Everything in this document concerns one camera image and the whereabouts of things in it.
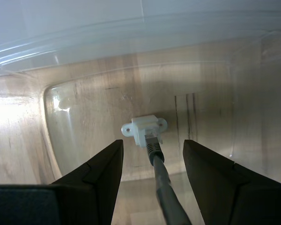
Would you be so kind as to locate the white RJ45 connector housing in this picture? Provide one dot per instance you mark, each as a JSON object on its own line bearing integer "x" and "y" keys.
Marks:
{"x": 142, "y": 124}

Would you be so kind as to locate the clear plastic tub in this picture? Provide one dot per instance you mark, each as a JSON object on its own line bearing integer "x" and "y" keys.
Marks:
{"x": 84, "y": 47}

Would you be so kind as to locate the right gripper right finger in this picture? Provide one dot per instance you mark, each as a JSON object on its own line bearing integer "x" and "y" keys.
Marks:
{"x": 236, "y": 201}

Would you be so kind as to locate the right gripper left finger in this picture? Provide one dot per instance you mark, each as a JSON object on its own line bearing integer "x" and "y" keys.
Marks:
{"x": 61, "y": 201}

